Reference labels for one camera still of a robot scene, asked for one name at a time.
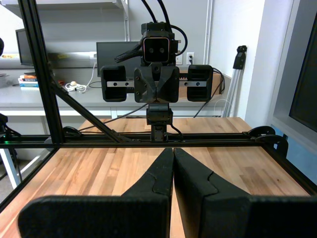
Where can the folded grey tripod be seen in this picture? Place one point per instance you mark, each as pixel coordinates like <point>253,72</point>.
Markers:
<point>239,59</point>

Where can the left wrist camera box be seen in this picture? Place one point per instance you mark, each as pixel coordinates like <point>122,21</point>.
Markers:
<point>156,50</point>

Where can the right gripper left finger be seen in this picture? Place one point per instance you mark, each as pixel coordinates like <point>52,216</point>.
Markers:
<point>99,215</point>

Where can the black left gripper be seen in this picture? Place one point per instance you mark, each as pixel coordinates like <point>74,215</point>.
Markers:
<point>114,74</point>

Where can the black aluminium frame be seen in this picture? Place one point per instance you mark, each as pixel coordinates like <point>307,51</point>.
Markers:
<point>40,74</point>

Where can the white wall outlet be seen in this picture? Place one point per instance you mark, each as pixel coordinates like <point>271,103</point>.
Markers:
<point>190,58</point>

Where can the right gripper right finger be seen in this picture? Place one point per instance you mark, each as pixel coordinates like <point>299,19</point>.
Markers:
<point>247,218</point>

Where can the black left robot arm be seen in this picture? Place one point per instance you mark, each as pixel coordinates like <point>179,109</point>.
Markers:
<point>159,119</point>

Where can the stack of books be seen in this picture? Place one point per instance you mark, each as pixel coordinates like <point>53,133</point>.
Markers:
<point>28,81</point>

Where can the grey office desk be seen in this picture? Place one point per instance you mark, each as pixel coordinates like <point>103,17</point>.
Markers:
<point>24,99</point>

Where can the black computer monitor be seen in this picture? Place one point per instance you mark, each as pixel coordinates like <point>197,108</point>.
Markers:
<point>23,47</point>
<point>111,54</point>

